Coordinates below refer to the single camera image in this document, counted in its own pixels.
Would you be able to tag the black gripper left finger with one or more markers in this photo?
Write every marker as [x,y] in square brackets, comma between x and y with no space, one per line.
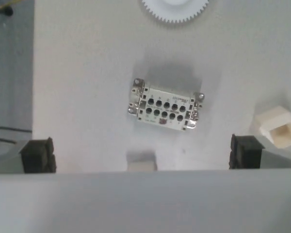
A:
[40,156]

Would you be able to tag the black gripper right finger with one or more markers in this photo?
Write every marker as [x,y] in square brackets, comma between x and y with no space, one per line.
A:
[245,151]

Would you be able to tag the grey waterproof plug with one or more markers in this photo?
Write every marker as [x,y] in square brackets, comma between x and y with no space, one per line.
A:
[166,106]

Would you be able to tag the white plug holder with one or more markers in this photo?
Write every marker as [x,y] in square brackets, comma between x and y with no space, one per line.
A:
[141,165]
[276,121]

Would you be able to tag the white large gear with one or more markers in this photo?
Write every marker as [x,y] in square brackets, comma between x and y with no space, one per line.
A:
[174,9]

